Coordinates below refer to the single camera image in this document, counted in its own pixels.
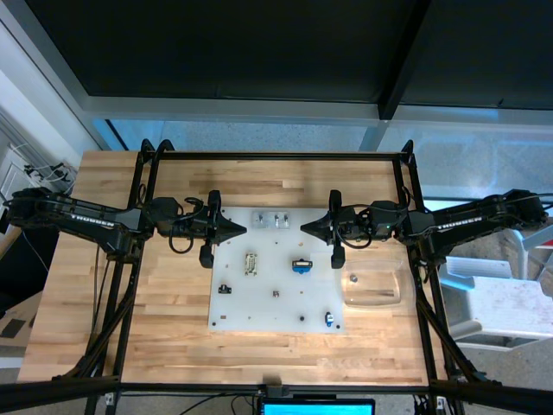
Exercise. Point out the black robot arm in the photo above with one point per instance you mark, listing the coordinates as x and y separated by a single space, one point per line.
86 218
458 225

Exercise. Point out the clear plastic tub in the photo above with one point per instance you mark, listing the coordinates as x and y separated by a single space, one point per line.
380 294

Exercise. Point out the white plastic stool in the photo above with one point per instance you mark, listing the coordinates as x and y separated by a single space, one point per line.
505 302

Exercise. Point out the black silver-topped connector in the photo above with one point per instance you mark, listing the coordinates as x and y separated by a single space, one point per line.
301 263

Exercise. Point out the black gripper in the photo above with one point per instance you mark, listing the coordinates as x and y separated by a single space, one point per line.
337 225
211 225

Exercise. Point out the black table frame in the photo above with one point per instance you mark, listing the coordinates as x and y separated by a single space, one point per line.
276 155

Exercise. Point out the white board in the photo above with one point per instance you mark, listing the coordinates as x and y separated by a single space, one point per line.
259 302

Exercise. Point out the blue-lit screen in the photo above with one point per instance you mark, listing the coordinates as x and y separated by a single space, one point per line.
315 408

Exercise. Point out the cardboard box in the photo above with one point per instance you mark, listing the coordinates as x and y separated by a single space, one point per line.
23 313

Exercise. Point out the small blue printed mount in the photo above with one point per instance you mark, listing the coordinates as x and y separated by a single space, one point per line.
329 324

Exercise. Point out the silver frame bracket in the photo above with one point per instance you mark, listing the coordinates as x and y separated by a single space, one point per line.
440 402
109 398

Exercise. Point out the black table-level camera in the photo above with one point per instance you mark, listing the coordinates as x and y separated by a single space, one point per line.
276 389

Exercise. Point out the grey chair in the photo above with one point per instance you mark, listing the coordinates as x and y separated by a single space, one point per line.
514 233

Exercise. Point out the beige multi-pin connector housing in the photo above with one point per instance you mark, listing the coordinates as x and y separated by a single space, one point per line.
251 264

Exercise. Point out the large blue printed mount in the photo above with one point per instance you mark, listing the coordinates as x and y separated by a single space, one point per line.
301 271

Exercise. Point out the small black socket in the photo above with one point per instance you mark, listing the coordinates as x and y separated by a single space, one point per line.
224 289

